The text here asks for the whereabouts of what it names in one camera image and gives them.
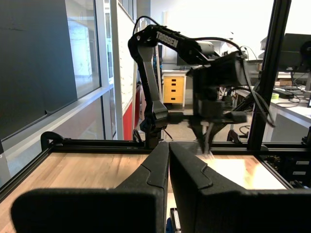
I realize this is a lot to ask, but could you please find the black frame rail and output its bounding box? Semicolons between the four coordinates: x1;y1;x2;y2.
52;137;311;153
0;145;53;202

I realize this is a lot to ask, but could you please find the short black arm cable loop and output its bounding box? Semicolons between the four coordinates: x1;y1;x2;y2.
132;15;161;34

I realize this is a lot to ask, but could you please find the yellow drawer cabinet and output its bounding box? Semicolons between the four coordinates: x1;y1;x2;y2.
163;75;185;104

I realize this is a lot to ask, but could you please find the white office desk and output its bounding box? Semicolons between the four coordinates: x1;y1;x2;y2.
262;96;311;144

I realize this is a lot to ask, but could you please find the black frame post with cables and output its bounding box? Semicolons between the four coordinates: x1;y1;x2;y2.
247;0;292;146

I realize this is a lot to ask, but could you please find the white partition board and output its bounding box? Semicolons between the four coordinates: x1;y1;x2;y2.
116;0;138;117

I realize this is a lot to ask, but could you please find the grey window mullion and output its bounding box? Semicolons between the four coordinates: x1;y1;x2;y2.
95;0;118;141

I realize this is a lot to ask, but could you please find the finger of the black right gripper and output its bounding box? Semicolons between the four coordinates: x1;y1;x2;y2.
206;122;219;148
190;121;208;155

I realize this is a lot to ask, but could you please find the black corner clamp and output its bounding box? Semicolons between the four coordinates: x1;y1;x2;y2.
39;131;65;147

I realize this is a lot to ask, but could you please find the silver d-sub connector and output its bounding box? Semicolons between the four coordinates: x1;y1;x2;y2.
170;207;182;233

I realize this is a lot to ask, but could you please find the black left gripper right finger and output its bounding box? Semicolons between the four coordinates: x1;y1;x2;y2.
169;142;311;233

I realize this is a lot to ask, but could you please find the black control box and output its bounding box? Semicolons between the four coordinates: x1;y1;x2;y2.
258;154;311;190

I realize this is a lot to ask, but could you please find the black computer monitor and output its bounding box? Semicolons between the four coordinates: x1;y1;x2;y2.
276;33;311;70

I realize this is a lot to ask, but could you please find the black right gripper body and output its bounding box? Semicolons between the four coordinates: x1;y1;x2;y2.
179;96;248;127

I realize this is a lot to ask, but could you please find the red panel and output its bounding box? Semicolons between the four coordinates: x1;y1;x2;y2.
122;85;141;141

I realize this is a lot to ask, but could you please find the long black arm cable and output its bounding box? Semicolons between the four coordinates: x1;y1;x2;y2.
194;36;276;127

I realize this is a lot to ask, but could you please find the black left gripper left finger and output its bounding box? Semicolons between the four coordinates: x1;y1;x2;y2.
11;142;170;233

